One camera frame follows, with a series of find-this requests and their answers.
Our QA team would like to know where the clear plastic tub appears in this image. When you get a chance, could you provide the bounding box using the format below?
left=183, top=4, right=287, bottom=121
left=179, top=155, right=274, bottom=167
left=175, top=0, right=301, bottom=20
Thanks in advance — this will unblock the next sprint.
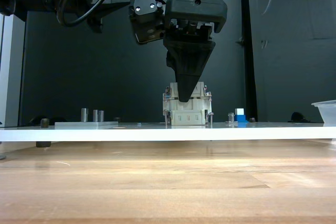
left=311, top=99, right=336, bottom=125

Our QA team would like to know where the beige connector base socket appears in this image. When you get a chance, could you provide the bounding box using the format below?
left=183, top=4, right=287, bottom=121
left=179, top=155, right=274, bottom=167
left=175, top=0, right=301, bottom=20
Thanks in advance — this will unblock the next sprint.
left=162, top=100, right=214, bottom=126

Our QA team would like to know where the black looped camera cable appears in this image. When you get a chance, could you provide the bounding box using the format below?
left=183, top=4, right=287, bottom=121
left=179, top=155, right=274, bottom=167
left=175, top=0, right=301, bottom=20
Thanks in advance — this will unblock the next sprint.
left=56, top=0, right=124, bottom=28

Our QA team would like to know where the black aluminium frame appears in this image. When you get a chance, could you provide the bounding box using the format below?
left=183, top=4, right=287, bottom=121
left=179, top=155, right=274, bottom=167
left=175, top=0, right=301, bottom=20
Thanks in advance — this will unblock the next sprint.
left=237, top=0, right=259, bottom=123

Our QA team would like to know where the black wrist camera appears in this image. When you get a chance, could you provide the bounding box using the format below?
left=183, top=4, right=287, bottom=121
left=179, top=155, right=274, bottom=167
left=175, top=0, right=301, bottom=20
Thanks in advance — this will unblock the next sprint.
left=128, top=0, right=166, bottom=45

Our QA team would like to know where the beige HAN10-E connector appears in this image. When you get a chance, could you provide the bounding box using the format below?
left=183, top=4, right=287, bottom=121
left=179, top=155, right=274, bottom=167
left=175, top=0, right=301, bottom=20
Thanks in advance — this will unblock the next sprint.
left=163, top=81, right=213, bottom=103

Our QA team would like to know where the grey metal plate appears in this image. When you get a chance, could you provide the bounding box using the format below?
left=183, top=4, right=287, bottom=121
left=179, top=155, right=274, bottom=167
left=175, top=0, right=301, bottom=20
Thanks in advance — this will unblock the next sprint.
left=54, top=121, right=119, bottom=130

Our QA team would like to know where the blue and white connector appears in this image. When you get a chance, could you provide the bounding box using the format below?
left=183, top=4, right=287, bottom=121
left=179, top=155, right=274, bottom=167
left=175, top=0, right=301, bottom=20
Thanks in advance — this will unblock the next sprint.
left=234, top=108, right=249, bottom=125

